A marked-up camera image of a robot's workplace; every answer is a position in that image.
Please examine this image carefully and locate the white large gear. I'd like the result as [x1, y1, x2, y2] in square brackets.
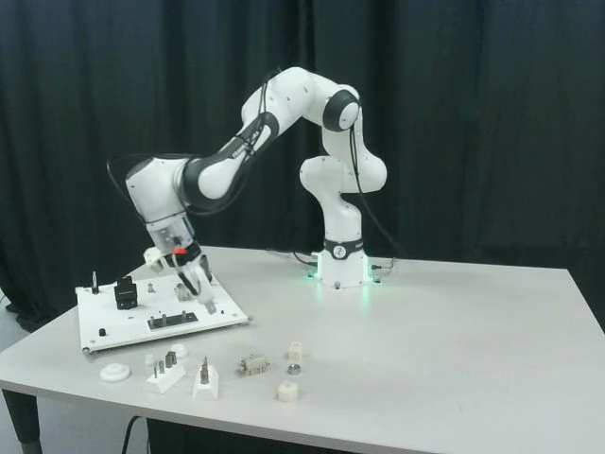
[98, 362, 132, 382]

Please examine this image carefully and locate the black curtain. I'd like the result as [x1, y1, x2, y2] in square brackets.
[0, 0, 605, 332]

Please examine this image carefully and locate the black floor cable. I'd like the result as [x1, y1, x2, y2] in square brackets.
[121, 414, 148, 454]

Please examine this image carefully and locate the black forearm cable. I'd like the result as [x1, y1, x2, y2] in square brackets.
[106, 70, 285, 223]

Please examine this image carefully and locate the black shoulder cable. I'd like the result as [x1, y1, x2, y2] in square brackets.
[347, 101, 407, 259]

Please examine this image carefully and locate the white square peg holder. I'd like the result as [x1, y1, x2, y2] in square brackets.
[143, 366, 186, 394]

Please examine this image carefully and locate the black box under table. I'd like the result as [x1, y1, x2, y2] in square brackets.
[146, 414, 360, 454]

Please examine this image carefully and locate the metal waterproof plug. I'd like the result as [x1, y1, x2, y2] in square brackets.
[235, 355, 271, 378]

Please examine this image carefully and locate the white task board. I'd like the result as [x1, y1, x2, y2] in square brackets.
[75, 271, 251, 354]

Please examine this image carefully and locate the black table leg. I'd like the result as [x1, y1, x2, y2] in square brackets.
[1, 388, 43, 454]

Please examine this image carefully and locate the thin black rod red tag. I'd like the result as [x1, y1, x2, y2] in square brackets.
[170, 245, 212, 300]

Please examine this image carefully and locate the white round peg holder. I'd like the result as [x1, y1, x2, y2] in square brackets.
[191, 366, 221, 403]

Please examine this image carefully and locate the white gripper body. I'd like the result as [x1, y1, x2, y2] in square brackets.
[175, 260, 215, 307]

